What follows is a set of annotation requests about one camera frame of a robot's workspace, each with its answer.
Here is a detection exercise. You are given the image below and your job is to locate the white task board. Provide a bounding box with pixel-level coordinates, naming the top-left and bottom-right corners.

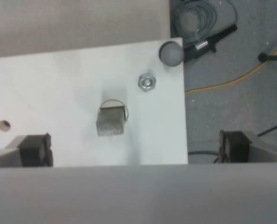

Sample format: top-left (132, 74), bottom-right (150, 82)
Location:
top-left (0, 37), bottom-right (188, 168)

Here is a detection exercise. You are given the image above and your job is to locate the grey coiled cable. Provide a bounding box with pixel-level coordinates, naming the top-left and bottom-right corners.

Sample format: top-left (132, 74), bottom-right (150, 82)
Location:
top-left (172, 0), bottom-right (238, 45)

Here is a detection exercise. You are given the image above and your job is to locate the grey round knob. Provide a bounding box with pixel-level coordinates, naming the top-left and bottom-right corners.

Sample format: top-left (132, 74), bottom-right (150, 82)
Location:
top-left (159, 41), bottom-right (184, 68)

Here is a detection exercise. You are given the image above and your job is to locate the black tripod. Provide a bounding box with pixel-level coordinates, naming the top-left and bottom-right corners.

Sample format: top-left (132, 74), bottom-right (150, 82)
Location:
top-left (256, 52), bottom-right (277, 138)

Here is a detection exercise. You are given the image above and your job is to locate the black floor cable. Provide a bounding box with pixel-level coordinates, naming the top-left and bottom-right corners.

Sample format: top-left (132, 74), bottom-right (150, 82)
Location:
top-left (187, 150), bottom-right (221, 164)

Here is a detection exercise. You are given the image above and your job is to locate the black cylindrical tool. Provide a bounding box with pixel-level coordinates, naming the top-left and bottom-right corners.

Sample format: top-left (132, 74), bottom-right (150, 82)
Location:
top-left (183, 24), bottom-right (238, 63)

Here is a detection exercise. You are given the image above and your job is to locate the yellow cable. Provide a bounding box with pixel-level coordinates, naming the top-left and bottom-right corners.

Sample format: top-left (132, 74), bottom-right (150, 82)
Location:
top-left (184, 42), bottom-right (277, 94)

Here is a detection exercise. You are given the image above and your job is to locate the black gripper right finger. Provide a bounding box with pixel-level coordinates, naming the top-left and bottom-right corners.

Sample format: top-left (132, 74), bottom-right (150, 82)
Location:
top-left (218, 129), bottom-right (277, 164)

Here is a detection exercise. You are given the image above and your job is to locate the metal square peg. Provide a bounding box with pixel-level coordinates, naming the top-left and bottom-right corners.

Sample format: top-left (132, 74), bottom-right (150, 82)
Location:
top-left (96, 105), bottom-right (126, 137)

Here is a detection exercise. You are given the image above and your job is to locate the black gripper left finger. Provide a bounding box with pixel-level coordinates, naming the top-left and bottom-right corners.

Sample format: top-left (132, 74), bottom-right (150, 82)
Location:
top-left (0, 132), bottom-right (55, 168)

